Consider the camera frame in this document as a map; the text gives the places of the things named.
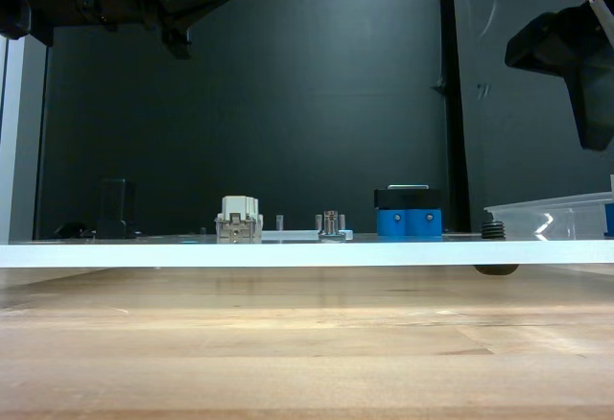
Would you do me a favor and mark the clear plastic container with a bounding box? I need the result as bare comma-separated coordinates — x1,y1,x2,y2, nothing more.
483,190,614,240

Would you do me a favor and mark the black connector block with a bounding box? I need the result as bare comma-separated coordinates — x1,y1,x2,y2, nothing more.
373,188,443,212

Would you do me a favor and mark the beige connector housing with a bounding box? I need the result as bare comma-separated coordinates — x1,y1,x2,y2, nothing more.
213,194,265,245

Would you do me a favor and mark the black rubber foot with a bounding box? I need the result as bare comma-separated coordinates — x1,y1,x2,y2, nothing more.
472,264,520,278

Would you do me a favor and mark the low black clamp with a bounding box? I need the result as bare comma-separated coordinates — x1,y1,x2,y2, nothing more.
53,220,92,240

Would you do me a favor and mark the silver metal clamp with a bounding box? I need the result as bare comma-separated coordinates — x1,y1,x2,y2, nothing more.
319,208,355,244

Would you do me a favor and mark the white board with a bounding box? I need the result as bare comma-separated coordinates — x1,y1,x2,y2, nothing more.
0,232,614,268

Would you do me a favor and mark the black aluminium frame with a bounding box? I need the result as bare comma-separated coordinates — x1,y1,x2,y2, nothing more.
430,0,475,234

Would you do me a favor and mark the blue connector mount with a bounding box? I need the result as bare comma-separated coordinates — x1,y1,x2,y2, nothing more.
376,207,443,239

